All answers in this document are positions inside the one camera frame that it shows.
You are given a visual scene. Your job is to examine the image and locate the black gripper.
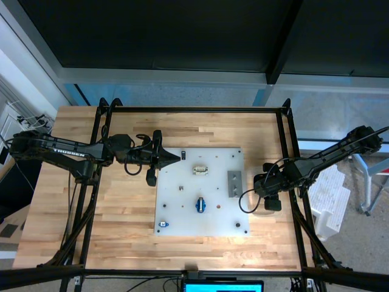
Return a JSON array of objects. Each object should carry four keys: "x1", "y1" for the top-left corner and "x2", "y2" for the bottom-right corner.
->
[
  {"x1": 263, "y1": 163, "x2": 283, "y2": 211},
  {"x1": 125, "y1": 130, "x2": 181, "y2": 187}
]

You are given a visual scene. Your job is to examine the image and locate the white taskboard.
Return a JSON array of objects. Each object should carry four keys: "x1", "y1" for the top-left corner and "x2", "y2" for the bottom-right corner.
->
[{"x1": 154, "y1": 147, "x2": 252, "y2": 237}]

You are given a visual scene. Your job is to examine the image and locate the clear plastic tub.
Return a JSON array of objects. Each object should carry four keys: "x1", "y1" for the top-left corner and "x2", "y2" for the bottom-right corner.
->
[{"x1": 247, "y1": 170, "x2": 279, "y2": 217}]

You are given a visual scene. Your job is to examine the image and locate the beige multi-pin connector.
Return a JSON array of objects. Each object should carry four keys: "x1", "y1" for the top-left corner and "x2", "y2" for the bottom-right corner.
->
[{"x1": 192, "y1": 165, "x2": 210, "y2": 178}]

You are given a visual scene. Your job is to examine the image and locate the grey aluminium block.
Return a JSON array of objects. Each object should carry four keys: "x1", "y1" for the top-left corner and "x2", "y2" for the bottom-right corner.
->
[{"x1": 227, "y1": 170, "x2": 244, "y2": 200}]

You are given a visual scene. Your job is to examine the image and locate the white plastic step stool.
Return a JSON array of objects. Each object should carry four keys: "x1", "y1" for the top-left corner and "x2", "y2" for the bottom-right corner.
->
[{"x1": 306, "y1": 170, "x2": 352, "y2": 242}]

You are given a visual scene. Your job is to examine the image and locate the grey metal stand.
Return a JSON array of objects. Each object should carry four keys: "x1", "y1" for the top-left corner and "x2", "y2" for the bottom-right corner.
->
[{"x1": 352, "y1": 153, "x2": 389, "y2": 217}]

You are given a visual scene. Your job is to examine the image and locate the laptop screen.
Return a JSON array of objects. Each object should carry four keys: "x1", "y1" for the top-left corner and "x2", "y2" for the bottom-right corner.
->
[{"x1": 181, "y1": 280, "x2": 264, "y2": 292}]

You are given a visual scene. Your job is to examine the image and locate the white desk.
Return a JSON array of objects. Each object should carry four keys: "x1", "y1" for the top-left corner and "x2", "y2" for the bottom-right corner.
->
[{"x1": 0, "y1": 100, "x2": 57, "y2": 150}]

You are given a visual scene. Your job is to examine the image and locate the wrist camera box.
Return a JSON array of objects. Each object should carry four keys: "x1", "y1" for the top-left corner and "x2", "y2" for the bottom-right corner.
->
[{"x1": 253, "y1": 173, "x2": 266, "y2": 197}]

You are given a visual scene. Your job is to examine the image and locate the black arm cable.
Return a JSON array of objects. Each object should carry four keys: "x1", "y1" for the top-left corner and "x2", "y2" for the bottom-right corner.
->
[
  {"x1": 238, "y1": 187, "x2": 263, "y2": 215},
  {"x1": 123, "y1": 159, "x2": 143, "y2": 176}
]

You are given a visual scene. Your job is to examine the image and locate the blue round connector mount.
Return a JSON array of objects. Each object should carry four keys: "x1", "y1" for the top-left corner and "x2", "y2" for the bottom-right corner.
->
[{"x1": 194, "y1": 196, "x2": 208, "y2": 214}]

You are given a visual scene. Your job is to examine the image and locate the black low camera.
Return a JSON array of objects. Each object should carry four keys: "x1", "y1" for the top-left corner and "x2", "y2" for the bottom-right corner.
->
[{"x1": 181, "y1": 266, "x2": 204, "y2": 280}]

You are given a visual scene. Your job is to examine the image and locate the black aluminium frame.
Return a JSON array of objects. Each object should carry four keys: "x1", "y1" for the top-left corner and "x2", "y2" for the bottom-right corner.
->
[{"x1": 0, "y1": 97, "x2": 389, "y2": 292}]

